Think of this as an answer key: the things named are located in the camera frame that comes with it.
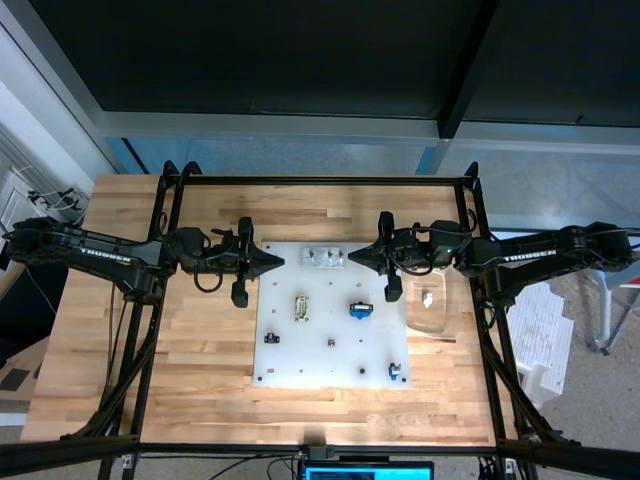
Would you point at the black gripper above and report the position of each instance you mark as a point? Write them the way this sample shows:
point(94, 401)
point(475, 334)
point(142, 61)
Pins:
point(402, 257)
point(237, 257)

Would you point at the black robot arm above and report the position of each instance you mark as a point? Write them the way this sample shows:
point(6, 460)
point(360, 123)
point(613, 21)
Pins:
point(100, 252)
point(530, 255)

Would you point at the blue and black connector housing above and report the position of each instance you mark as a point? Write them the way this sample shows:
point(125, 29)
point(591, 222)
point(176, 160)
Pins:
point(360, 310)

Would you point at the beige multi-pin connector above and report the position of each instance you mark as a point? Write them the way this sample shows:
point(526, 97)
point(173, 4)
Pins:
point(301, 308)

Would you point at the small white connector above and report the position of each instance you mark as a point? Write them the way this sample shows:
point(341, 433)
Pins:
point(427, 299)

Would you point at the white taskboard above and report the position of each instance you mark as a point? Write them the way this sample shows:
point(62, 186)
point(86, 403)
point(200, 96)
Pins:
point(320, 360)

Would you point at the aluminium plate with posts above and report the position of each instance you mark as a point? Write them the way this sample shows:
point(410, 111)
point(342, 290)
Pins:
point(323, 256)

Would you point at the clear plastic tub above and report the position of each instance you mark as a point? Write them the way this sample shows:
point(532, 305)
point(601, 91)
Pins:
point(425, 320)

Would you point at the white styrofoam block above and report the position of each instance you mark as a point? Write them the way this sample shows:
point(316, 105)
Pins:
point(545, 340)

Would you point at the blue-edged screen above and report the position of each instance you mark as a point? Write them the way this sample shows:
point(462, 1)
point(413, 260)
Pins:
point(365, 472)

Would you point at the power strip with plugs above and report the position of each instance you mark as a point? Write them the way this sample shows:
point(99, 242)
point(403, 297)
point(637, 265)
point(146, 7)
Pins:
point(55, 200)

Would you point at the white desk with metal legs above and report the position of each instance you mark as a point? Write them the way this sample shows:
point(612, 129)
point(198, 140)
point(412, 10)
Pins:
point(605, 320)

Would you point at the cardboard box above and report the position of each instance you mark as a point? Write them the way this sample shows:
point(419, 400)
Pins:
point(30, 352)

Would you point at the black clamp bracket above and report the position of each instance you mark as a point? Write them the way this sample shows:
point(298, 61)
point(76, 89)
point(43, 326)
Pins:
point(271, 338)

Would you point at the black aluminium frame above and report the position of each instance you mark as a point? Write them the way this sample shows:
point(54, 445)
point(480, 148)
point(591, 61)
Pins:
point(320, 181)

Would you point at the small blue RJ45 socket mount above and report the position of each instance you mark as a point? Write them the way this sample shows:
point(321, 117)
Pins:
point(393, 376)

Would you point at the black table-level camera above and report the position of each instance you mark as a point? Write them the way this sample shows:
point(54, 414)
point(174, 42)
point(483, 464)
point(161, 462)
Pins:
point(316, 451)

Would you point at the black wall post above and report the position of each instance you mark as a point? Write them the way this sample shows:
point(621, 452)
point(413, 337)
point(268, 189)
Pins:
point(465, 75)

